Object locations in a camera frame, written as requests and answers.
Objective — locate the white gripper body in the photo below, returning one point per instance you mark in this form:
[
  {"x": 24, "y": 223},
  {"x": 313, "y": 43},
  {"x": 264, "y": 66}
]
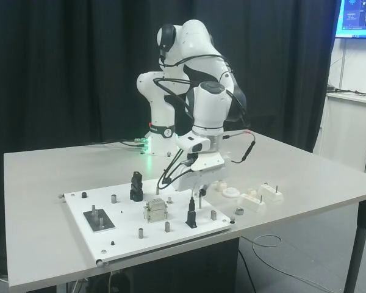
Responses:
[{"x": 186, "y": 180}]

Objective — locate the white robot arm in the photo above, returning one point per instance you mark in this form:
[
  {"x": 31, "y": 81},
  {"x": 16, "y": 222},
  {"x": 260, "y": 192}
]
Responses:
[{"x": 158, "y": 100}]

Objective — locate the white peg holder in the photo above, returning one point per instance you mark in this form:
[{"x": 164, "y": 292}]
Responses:
[
  {"x": 251, "y": 203},
  {"x": 271, "y": 193}
]

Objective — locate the cream plug holder block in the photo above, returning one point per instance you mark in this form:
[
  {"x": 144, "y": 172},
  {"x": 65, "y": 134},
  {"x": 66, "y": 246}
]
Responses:
[
  {"x": 251, "y": 192},
  {"x": 221, "y": 185}
]

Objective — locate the white large gear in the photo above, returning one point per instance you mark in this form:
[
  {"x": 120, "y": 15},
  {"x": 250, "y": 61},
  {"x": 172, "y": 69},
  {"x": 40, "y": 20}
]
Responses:
[{"x": 231, "y": 193}]

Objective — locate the flat white mounting plate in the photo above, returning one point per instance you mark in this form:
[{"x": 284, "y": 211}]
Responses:
[{"x": 207, "y": 161}]

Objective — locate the metal bolt nut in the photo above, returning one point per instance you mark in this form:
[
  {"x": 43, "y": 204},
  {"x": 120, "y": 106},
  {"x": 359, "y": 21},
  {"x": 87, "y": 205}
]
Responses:
[{"x": 239, "y": 210}]

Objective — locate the beige metal waterproof plug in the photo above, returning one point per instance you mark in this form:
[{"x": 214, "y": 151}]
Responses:
[{"x": 155, "y": 210}]

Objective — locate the black D-SUB plug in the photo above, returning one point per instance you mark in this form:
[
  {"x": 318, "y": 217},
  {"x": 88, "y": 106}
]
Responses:
[{"x": 136, "y": 189}]

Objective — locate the white task board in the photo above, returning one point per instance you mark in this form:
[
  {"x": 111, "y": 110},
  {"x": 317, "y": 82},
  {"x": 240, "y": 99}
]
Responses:
[{"x": 125, "y": 219}]

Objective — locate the white cabinet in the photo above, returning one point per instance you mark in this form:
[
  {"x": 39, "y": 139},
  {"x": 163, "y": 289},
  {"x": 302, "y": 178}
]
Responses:
[{"x": 347, "y": 137}]

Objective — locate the black curtain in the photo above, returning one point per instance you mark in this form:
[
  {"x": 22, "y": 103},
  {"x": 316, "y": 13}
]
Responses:
[{"x": 64, "y": 76}]

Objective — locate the black table leg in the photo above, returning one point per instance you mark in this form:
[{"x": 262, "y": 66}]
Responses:
[{"x": 361, "y": 244}]

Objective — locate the blue screen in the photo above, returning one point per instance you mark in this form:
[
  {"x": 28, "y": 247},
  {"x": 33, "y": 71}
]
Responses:
[{"x": 358, "y": 18}]

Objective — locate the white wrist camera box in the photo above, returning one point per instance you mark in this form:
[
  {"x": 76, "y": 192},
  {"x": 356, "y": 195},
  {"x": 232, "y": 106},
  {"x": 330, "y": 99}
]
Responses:
[{"x": 192, "y": 143}]

